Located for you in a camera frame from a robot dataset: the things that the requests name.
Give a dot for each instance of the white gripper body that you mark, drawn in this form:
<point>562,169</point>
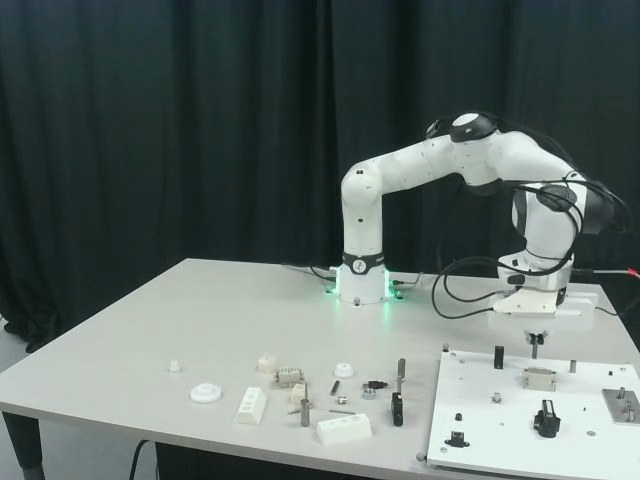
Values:
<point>577,312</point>

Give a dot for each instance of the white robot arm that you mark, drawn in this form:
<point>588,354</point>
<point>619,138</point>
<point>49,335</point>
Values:
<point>380,172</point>

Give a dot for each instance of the tall metal square peg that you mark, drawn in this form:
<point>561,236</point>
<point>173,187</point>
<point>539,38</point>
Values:
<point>400,376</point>

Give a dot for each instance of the dark metal peg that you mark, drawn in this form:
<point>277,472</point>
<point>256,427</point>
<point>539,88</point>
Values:
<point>334,387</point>

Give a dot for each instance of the small white peg holder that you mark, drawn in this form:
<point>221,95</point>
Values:
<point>297,395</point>

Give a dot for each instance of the black upright block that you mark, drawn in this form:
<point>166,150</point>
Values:
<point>499,356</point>

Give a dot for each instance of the black rod with red tag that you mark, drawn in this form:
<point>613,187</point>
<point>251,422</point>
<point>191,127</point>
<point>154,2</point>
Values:
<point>600,271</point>

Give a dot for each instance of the black waterproof plug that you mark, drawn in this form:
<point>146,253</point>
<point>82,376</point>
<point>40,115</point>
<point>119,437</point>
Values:
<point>546,421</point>

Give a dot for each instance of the white task board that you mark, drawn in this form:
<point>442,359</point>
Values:
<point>490,420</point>

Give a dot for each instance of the black USB plug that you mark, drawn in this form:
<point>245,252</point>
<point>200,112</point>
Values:
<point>397,409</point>

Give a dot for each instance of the black Ethernet plug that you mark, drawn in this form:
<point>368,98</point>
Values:
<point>375,384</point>

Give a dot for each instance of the white medium gear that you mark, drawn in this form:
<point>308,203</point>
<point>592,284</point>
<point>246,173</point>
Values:
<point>343,370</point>

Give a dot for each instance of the small metal BNC plug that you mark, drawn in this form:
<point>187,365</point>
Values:
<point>342,400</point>

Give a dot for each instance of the thin metal rod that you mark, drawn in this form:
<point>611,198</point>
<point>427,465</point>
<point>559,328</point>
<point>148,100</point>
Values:
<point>341,411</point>

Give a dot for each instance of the white holder with holes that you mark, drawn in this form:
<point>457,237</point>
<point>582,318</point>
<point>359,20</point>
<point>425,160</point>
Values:
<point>251,407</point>
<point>344,430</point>

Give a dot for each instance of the beige D-SUB plug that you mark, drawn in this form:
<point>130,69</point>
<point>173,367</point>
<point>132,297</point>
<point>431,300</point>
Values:
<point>286,377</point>

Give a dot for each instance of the small white holder block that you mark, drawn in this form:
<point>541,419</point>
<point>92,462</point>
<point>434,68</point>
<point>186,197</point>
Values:
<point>267,363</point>

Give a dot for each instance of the white large gear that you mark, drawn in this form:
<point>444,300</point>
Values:
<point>206,394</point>

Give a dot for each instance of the black curtain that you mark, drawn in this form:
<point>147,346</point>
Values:
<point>150,125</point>

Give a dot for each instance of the black table leg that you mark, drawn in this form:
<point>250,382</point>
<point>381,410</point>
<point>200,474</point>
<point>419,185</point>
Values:
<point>25,445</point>

